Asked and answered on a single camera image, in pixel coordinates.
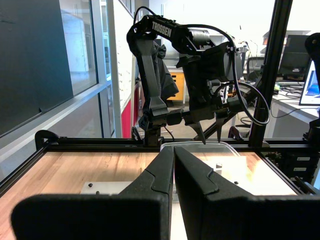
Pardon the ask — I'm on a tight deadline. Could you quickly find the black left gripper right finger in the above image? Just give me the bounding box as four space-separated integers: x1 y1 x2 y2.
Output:
174 146 320 240

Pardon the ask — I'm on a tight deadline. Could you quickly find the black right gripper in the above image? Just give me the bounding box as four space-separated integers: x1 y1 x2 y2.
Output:
166 42 248 145

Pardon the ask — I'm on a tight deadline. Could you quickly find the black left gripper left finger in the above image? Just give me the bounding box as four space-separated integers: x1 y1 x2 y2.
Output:
10 146 175 240

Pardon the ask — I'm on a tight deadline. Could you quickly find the clear plastic tub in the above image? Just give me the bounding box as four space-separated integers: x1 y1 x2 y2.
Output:
159 141 242 176

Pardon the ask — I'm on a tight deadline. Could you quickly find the orange drawer cabinet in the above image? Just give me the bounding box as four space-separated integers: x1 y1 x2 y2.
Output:
166 72 186 101

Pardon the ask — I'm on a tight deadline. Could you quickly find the black hanging cloth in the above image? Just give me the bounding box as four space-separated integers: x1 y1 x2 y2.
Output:
152 41 180 101

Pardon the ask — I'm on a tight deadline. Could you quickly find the black mesh office chair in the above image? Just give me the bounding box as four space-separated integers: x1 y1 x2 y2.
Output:
246 56 266 81

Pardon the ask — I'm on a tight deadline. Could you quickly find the red panel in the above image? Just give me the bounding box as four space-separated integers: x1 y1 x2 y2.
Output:
121 83 141 138

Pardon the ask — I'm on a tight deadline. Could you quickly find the black controller box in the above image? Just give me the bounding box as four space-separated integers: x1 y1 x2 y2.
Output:
266 149 320 196

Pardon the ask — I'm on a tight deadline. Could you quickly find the white office desk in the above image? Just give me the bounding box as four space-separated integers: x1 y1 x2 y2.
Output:
264 82 320 141

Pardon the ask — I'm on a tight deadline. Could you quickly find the white partition board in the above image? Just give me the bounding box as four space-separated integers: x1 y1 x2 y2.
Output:
107 0 137 138

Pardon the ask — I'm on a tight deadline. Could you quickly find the lit screen with blue image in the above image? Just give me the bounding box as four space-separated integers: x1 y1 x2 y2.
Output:
298 59 320 106

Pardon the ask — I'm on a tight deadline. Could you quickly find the black computer monitor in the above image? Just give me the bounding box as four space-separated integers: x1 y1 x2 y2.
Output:
277 34 313 78

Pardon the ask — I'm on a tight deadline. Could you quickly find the black base cable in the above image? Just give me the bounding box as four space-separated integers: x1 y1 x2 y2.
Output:
162 126 176 141

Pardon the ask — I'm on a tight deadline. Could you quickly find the long black looping cable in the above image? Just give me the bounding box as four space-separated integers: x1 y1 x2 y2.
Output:
186 23 271 125

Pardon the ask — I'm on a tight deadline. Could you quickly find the black aluminium frame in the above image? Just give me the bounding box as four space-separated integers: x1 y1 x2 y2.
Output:
0 0 320 198

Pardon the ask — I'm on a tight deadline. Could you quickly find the tangle of black cables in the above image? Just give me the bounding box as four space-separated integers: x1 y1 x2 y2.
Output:
279 83 305 100

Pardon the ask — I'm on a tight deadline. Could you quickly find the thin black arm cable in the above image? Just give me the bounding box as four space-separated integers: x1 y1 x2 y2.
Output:
133 6 157 26

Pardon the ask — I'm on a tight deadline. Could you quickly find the grey window frame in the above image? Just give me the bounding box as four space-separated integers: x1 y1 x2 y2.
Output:
0 0 117 173

